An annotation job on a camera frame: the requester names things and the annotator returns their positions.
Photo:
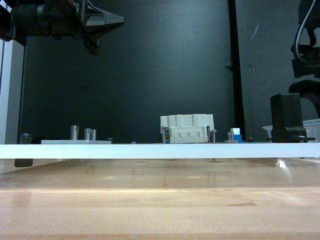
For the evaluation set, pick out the threaded board screw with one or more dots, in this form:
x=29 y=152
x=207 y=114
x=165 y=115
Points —
x=26 y=138

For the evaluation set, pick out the black socket block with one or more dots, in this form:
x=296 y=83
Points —
x=286 y=112

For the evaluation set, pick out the black board foot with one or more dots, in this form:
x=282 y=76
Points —
x=23 y=163

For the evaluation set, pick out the black board screw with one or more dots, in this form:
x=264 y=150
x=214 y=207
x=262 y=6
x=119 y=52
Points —
x=110 y=139
x=251 y=139

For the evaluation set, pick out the blue connector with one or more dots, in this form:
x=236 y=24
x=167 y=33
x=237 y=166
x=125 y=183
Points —
x=167 y=139

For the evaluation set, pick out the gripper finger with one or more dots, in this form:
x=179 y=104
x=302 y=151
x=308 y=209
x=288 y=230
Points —
x=112 y=21

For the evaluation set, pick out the beige multi-pin connector housing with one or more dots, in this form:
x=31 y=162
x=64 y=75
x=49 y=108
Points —
x=190 y=125

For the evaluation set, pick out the grey metal plate with posts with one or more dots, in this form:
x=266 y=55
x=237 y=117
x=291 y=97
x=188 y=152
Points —
x=75 y=142

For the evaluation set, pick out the clear plastic tub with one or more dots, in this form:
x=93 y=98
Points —
x=312 y=130

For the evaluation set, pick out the white task board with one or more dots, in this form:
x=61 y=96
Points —
x=150 y=151

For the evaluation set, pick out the black aluminium frame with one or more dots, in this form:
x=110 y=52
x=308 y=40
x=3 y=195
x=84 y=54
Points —
x=236 y=100

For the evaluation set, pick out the small white connector block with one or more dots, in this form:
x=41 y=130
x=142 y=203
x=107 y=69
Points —
x=236 y=131

